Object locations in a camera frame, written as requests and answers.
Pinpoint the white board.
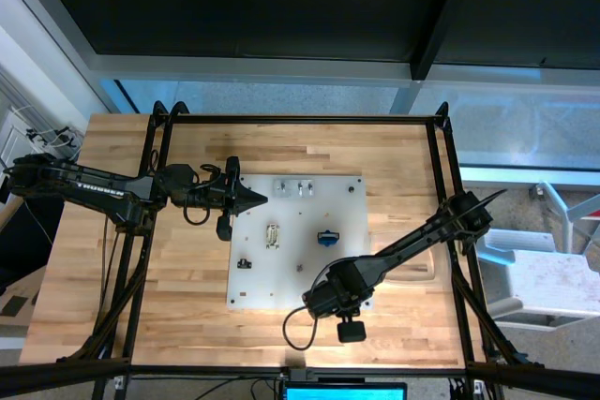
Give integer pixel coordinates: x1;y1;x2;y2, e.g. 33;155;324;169
226;173;378;310

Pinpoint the black table frame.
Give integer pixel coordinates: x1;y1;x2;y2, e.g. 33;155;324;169
0;100;600;400

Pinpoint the white plastic stool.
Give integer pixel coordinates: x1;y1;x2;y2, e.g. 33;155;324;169
477;229;600;331

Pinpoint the black wall column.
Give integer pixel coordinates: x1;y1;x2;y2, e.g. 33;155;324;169
410;0;474;82

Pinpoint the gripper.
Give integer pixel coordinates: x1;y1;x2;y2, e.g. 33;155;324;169
303;291;367;345
201;158;269;241

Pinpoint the blue-lit screen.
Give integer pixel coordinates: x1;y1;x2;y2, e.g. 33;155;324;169
279;381;408;400

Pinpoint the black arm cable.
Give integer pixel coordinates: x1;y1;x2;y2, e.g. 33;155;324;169
282;304;320;351
181;163;222;227

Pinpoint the grey window frame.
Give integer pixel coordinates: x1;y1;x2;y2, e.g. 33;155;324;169
0;0;600;113

